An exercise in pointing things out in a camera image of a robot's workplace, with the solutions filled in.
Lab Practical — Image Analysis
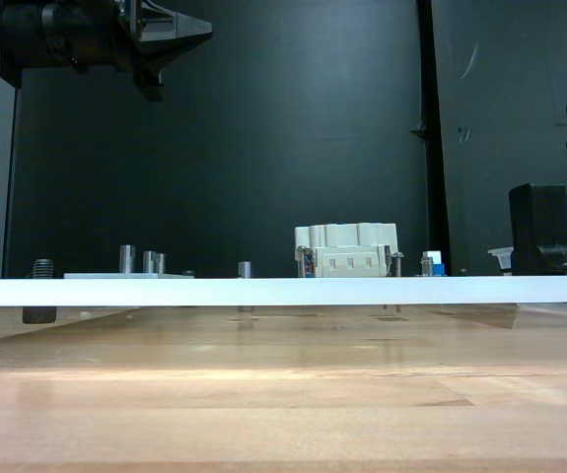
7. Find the black rubber board foot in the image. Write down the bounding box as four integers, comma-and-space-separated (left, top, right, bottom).
21, 306, 58, 325

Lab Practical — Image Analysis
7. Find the white raised plate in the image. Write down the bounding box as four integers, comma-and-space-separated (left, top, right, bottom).
62, 271, 196, 281

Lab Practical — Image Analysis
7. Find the blue white terminal block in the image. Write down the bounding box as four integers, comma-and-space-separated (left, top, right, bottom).
422, 249, 446, 277

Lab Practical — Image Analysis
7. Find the tall silver metal bar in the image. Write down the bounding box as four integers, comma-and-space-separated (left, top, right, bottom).
119, 243, 137, 275

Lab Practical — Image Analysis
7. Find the black frame post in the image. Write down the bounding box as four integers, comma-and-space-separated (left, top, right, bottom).
409, 0, 454, 278

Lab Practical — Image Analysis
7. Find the beige connector housing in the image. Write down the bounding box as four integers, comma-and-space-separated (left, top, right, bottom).
294, 222, 398, 279

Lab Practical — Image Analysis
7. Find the black threaded bolt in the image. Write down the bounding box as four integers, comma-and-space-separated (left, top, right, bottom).
26, 257, 58, 280

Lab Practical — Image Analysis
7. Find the black square bar holder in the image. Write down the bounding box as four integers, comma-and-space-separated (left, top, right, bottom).
508, 182, 567, 277

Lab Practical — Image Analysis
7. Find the white taskboard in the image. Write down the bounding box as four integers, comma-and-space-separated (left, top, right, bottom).
0, 275, 567, 308

